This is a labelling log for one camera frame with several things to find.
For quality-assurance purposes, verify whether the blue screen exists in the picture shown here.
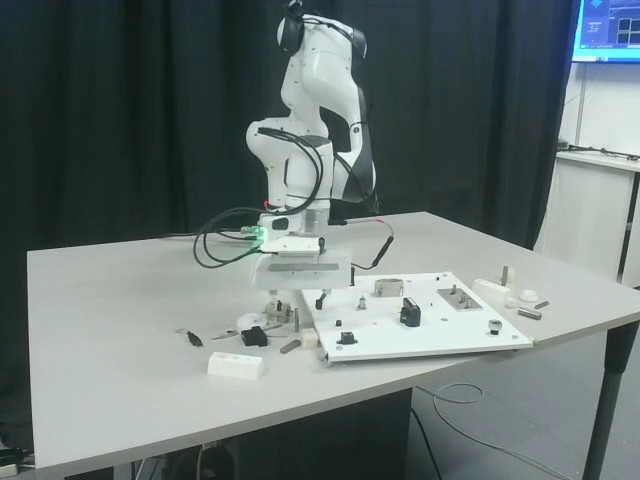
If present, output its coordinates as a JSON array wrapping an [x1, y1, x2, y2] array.
[[571, 0, 640, 65]]

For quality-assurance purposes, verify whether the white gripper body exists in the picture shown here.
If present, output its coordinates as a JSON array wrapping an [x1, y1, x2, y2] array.
[[249, 251, 352, 292]]

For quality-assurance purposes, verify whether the white peg holder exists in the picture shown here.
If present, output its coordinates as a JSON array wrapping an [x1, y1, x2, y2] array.
[[471, 277, 513, 303]]

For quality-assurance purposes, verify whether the white cabinet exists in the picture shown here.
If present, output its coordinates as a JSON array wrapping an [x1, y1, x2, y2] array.
[[536, 148, 640, 290]]

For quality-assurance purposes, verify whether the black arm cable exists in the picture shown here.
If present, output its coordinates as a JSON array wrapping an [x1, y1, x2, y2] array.
[[256, 126, 332, 212]]

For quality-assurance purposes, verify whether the grey table leg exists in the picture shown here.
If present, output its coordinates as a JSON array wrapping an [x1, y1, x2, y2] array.
[[583, 338, 630, 480]]

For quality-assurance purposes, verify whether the black rod on wire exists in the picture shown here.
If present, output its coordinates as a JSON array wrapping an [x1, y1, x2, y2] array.
[[369, 217, 397, 269]]

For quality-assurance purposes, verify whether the white task board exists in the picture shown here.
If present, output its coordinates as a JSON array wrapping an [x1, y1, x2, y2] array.
[[299, 271, 536, 367]]

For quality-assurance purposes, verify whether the black D-SUB plug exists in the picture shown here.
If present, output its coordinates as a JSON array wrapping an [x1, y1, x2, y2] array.
[[398, 296, 424, 329]]

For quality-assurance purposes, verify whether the black plug with short cable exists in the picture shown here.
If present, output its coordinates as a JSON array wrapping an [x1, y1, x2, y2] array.
[[175, 327, 206, 348]]

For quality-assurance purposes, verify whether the black plug block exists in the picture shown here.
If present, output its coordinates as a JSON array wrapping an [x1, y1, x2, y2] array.
[[240, 325, 269, 348]]

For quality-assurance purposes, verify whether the grey floor cable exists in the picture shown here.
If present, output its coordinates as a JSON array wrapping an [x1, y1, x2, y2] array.
[[431, 382, 592, 462]]

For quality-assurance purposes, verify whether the black curtain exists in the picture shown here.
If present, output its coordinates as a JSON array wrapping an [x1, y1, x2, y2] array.
[[0, 0, 576, 441]]

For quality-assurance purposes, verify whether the white holder with holes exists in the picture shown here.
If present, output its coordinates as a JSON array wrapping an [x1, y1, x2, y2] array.
[[206, 350, 267, 383]]

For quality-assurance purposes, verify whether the black looped cable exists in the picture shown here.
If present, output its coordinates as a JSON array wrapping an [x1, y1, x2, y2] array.
[[193, 207, 266, 269]]

